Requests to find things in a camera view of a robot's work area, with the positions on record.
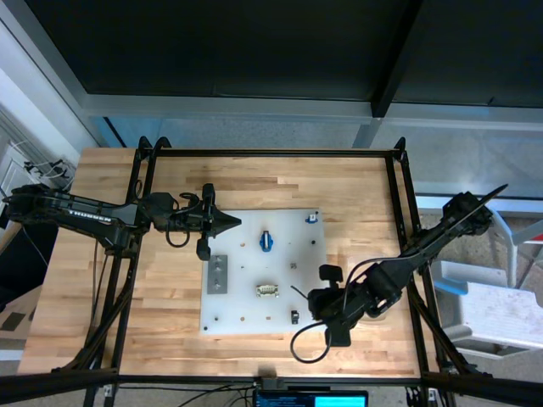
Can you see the large blue socket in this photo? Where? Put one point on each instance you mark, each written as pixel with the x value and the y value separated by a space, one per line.
pixel 266 241

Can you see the blue laptop screen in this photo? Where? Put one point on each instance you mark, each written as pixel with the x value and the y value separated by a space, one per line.
pixel 331 400

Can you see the clear plastic tub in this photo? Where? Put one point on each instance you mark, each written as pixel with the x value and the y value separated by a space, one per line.
pixel 382 320

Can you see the black metal frame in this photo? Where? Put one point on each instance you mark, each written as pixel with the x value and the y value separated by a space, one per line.
pixel 271 153

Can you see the white metal tube frame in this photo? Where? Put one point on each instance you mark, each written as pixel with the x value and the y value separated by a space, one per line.
pixel 511 254

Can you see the white plastic stool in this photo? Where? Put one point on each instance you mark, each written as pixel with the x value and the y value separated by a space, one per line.
pixel 500 313

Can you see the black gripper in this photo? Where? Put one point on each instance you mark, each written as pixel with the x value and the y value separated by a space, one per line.
pixel 207 220
pixel 343 309

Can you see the beige connector housing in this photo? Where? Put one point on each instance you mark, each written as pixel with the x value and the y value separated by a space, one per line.
pixel 267 291

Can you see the white board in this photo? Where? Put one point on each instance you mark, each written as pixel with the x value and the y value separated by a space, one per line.
pixel 246 305

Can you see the small black connector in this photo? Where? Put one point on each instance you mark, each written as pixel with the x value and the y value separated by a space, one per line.
pixel 295 317

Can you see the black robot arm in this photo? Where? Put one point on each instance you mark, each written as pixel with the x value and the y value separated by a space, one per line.
pixel 424 250
pixel 85 214

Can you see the grey metal plate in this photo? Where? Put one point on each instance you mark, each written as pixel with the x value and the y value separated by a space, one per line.
pixel 217 289

